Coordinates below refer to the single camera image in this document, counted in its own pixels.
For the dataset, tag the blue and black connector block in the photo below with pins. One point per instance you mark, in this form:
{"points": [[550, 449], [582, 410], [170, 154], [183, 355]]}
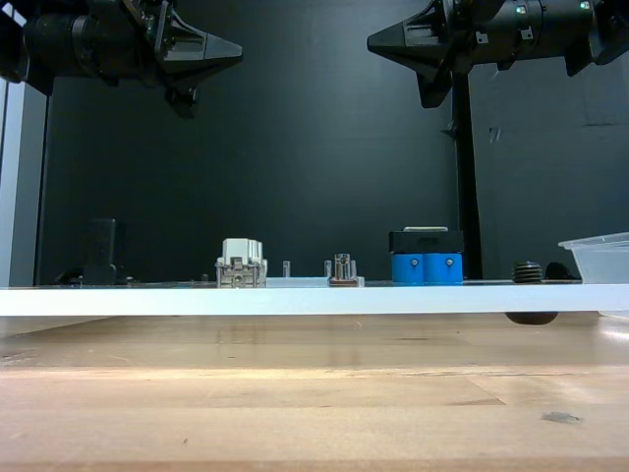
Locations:
{"points": [[425, 268]]}

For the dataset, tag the grey rectangular connector housing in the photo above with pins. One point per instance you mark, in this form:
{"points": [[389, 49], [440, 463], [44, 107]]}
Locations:
{"points": [[241, 260]]}

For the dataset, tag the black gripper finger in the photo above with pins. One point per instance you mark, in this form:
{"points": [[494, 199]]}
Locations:
{"points": [[196, 68], [196, 41], [417, 59], [417, 32]]}

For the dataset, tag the black vertical post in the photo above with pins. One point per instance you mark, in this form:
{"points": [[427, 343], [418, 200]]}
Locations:
{"points": [[467, 196]]}

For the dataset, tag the small black clamp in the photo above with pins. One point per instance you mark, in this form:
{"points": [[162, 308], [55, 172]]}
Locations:
{"points": [[100, 246]]}

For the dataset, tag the small metal connector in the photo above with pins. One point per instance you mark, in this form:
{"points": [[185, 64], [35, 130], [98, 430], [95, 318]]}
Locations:
{"points": [[342, 270]]}

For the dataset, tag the black M12 threaded stud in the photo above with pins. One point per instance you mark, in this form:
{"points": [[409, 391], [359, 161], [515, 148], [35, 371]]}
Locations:
{"points": [[526, 273]]}

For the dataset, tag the white plastic board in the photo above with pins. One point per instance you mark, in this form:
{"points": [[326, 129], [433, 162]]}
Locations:
{"points": [[295, 300]]}

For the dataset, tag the clear plastic tub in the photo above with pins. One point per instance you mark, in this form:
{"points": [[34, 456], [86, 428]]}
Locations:
{"points": [[604, 265]]}

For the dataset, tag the black rubber board foot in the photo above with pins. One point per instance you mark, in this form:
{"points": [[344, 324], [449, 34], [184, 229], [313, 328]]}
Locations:
{"points": [[531, 318]]}

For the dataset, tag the black rounded block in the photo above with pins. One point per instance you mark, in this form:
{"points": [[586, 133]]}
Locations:
{"points": [[557, 272]]}

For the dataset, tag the clear block with pins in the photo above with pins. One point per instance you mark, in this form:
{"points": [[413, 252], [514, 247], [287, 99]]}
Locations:
{"points": [[295, 281]]}

